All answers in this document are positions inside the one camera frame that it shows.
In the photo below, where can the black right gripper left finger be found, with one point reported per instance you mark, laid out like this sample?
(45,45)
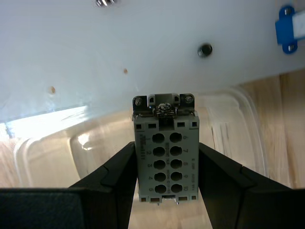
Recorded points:
(71,207)

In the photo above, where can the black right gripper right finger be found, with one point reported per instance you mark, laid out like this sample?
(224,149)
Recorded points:
(250,207)

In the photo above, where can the grey HAN10E connector insert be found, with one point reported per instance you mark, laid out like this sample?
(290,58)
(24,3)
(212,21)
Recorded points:
(166,133)

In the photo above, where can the clear plastic tub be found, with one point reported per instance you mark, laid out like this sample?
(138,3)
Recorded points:
(59,155)

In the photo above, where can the black screw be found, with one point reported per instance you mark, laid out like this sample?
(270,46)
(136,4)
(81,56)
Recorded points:
(205,50)

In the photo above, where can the white task board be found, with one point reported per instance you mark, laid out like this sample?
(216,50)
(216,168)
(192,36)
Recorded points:
(119,47)

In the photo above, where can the small silver clip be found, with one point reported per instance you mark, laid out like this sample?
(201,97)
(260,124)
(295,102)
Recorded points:
(107,2)

